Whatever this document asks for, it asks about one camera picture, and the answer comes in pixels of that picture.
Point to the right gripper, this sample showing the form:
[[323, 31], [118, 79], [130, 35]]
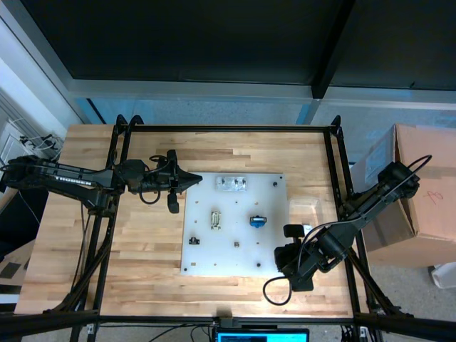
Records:
[[303, 263]]

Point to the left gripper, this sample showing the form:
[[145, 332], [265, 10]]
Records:
[[173, 204]]

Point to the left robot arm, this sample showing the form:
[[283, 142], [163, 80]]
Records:
[[71, 178]]

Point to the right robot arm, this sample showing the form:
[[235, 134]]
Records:
[[370, 210]]

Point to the beige many-pin connector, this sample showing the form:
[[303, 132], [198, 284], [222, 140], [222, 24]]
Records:
[[216, 221]]

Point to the grey block with steel pegs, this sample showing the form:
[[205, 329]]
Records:
[[231, 183]]

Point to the clear plastic container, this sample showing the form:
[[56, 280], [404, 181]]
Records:
[[303, 206]]

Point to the blue socket block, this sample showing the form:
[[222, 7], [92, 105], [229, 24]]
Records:
[[258, 222]]

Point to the small black block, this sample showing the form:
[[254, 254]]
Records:
[[194, 240]]

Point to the white task board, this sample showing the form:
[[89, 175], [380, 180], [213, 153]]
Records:
[[228, 256]]

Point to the blue screen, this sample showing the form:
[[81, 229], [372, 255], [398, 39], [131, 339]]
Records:
[[261, 336]]

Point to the cardboard box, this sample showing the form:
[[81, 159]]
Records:
[[427, 199]]

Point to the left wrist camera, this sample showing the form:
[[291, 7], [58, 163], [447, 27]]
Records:
[[174, 184]]

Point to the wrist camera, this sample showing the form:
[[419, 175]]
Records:
[[285, 260], [174, 184]]

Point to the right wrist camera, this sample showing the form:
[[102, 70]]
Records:
[[285, 260]]

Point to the black frame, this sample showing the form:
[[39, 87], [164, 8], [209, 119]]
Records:
[[228, 128]]

